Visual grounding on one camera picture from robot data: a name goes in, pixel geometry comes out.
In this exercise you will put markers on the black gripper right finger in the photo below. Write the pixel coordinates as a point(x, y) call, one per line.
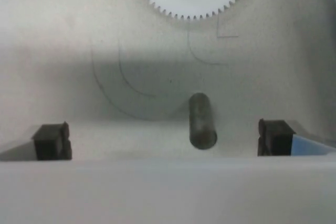
point(275, 140)

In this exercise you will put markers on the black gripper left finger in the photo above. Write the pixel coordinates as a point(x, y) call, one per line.
point(50, 141)

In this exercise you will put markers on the metal round peg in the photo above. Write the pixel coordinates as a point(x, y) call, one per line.
point(202, 121)

